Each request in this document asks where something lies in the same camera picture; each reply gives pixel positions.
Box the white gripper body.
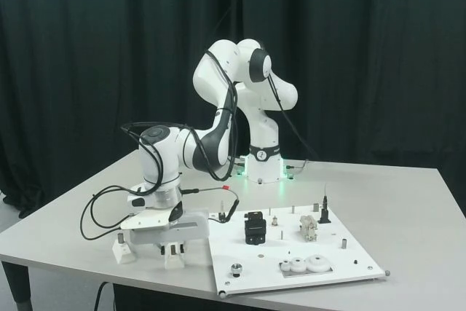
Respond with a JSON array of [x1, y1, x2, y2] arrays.
[[129, 210, 211, 247]]

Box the black foot cable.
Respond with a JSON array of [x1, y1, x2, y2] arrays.
[[285, 159, 311, 174]]

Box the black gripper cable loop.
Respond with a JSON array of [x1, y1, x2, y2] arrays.
[[80, 186, 147, 241]]

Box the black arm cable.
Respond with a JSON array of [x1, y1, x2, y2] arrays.
[[121, 47, 314, 195]]

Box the black curtain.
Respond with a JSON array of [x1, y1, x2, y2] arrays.
[[0, 0, 466, 217]]

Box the white square peg holder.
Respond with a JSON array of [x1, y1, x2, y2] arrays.
[[162, 251, 188, 270]]

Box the black D-SUB plug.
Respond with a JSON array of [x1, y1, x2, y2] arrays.
[[243, 211, 268, 246]]

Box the white task board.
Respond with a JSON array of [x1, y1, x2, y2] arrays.
[[208, 200, 390, 296]]

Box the white round peg holder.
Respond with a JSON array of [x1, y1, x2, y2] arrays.
[[111, 240, 138, 266]]

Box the white large gear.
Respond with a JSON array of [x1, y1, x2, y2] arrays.
[[305, 253, 331, 274]]

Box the dark table leg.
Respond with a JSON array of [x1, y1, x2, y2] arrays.
[[0, 260, 31, 311]]

